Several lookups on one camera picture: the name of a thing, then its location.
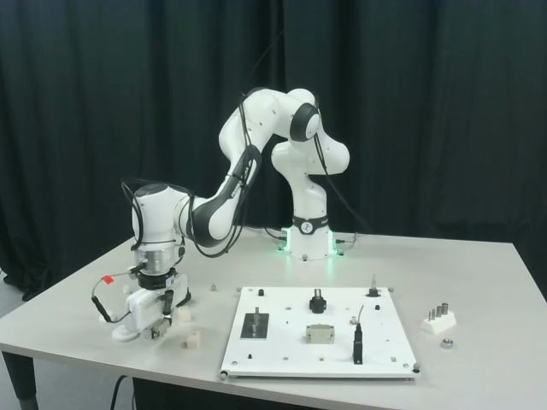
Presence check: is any black table leg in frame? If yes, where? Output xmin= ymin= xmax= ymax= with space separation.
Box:
xmin=7 ymin=353 xmax=36 ymax=410

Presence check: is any black floor cable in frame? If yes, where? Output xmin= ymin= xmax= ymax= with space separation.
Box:
xmin=111 ymin=374 xmax=135 ymax=410

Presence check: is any white round peg holder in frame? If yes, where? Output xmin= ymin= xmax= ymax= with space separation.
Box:
xmin=420 ymin=310 xmax=457 ymax=336

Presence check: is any white task board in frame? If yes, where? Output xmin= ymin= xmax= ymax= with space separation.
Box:
xmin=218 ymin=284 xmax=422 ymax=381

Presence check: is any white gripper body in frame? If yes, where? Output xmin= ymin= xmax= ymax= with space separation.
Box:
xmin=124 ymin=275 xmax=191 ymax=333

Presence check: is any black USB plug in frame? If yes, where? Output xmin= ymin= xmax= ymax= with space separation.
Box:
xmin=352 ymin=303 xmax=369 ymax=349

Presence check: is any black curtain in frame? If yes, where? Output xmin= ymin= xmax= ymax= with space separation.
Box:
xmin=0 ymin=0 xmax=547 ymax=302

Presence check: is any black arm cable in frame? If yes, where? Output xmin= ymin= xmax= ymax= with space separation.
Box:
xmin=185 ymin=87 xmax=364 ymax=261

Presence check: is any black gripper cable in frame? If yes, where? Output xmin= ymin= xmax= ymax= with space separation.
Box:
xmin=120 ymin=179 xmax=145 ymax=257

